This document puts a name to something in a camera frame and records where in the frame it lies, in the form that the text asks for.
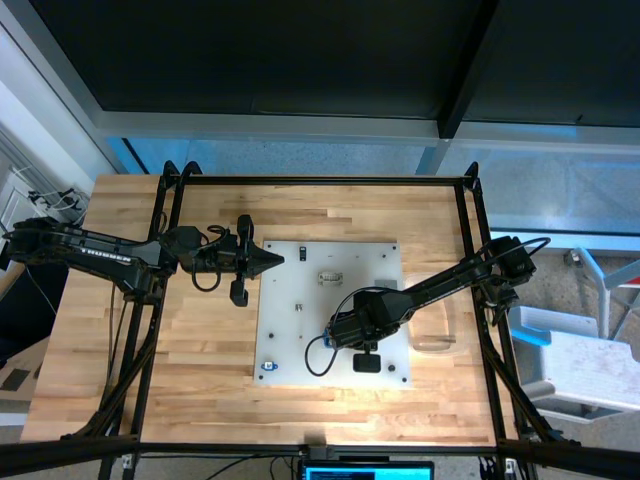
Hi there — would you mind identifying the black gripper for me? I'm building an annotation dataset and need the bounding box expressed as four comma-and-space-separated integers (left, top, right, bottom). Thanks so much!
352, 341, 382, 374
214, 214, 285, 307

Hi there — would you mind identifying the black table frame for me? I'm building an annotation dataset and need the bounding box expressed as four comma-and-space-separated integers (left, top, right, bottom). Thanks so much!
0, 159, 640, 480

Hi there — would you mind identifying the white wall cable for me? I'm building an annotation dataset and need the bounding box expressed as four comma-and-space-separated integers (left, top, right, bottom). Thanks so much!
27, 189, 76, 210

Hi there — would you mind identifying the brown cardboard box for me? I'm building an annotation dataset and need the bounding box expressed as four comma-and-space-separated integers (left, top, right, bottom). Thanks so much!
0, 337, 51, 401

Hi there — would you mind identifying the laptop screen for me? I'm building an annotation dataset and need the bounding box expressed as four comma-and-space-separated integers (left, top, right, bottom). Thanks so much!
298, 459, 435, 480

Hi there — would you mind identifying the white step stool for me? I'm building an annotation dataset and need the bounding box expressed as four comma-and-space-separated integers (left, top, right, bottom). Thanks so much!
508, 304, 640, 427

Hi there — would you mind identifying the black right shoulder cable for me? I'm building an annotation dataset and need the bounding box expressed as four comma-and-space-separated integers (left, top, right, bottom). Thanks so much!
469, 236, 552, 266

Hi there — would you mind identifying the clear plastic tub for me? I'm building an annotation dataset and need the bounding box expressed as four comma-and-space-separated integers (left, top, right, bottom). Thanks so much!
402, 272, 465, 358

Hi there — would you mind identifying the black camera on frame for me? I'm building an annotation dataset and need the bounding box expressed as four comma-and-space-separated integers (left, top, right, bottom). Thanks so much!
301, 433, 335, 459

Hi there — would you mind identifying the grey folding ladder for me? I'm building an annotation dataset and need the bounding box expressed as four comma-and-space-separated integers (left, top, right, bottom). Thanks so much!
564, 244, 640, 361

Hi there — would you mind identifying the white taskboard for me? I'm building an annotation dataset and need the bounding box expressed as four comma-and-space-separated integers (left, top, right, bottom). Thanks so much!
253, 240, 413, 388

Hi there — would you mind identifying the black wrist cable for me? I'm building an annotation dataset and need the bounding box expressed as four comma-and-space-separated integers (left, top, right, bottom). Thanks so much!
304, 287, 386, 379
191, 224, 226, 293

